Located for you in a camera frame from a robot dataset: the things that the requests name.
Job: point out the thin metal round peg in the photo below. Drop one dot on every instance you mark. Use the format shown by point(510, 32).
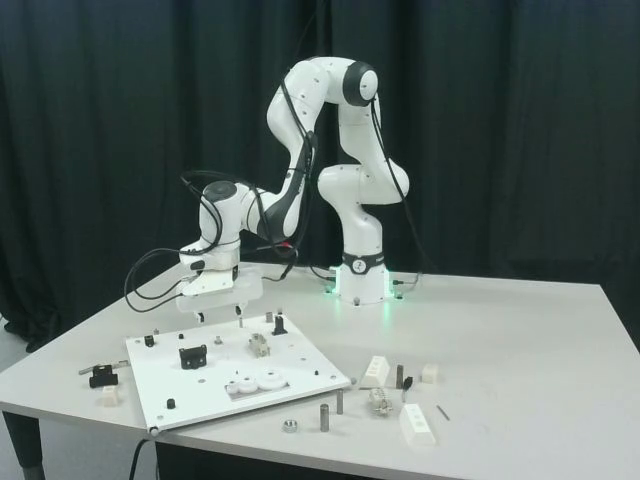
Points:
point(443, 412)

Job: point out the small black plug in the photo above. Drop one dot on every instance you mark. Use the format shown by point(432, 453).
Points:
point(408, 384)

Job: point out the black D-SUB plug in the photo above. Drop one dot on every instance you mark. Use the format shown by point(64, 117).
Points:
point(103, 377)

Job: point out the metal hex nut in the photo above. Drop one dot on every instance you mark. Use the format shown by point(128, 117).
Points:
point(290, 425)

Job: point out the thick metal round peg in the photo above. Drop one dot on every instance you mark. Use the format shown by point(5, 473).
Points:
point(323, 417)

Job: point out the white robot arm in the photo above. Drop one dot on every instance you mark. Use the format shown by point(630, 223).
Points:
point(360, 200)

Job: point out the thin black rod red tag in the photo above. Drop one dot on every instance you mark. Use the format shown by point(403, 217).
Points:
point(280, 246)

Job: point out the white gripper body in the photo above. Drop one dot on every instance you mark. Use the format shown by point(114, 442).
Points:
point(225, 299)

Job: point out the white medium gear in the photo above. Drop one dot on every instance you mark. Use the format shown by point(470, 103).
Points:
point(247, 386)

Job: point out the black table leg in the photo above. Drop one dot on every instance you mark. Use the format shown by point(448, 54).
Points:
point(25, 445)

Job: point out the black upright connector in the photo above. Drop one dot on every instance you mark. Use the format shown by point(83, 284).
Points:
point(280, 326)

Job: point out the small white cube holder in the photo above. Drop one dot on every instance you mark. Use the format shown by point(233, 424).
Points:
point(111, 396)
point(430, 373)

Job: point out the slim metal round peg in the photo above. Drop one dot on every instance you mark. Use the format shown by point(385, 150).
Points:
point(339, 402)

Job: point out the white large gear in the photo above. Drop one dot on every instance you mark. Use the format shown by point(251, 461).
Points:
point(273, 380)

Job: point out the white small gear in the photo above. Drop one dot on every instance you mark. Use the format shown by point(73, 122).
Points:
point(233, 387)

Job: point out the long white peg holder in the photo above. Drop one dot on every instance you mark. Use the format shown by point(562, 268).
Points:
point(419, 424)
point(375, 372)

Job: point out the black curtain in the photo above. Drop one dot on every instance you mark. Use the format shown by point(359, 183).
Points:
point(100, 125)

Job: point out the white task board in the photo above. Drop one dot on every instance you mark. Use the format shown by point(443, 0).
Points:
point(280, 365)

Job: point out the small dark metal bar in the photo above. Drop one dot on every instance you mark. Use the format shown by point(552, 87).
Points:
point(87, 370)

